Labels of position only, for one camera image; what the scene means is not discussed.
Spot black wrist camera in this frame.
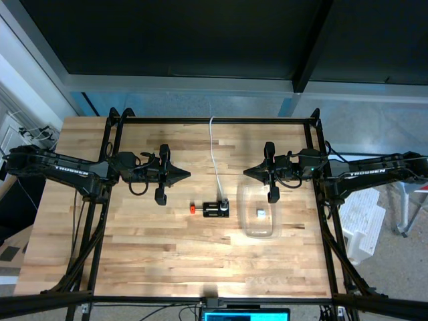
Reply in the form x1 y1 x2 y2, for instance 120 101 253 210
115 151 140 171
299 148 330 177

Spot black metal frame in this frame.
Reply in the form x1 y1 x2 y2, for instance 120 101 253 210
0 106 428 321

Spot grey metal stand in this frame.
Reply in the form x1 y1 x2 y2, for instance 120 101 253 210
387 182 428 239

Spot screen with blue edge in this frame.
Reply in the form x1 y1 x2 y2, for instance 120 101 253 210
200 308 291 321

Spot black and white wall cables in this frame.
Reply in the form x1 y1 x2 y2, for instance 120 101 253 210
17 124 56 142

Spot clear plastic tub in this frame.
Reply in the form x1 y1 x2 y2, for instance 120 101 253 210
236 181 283 240

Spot brown cardboard box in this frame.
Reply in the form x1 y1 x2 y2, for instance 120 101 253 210
0 223 35 269

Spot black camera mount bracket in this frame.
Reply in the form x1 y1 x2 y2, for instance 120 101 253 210
199 290 223 309

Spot black vise with orange knob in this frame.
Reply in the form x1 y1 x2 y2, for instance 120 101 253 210
189 200 232 219

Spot white power cable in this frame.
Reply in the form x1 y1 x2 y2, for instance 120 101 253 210
208 115 227 201

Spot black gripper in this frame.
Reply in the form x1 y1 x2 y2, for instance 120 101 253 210
145 143 192 206
243 140 296 205

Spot white plastic step stool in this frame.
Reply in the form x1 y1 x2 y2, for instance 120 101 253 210
338 189 387 267

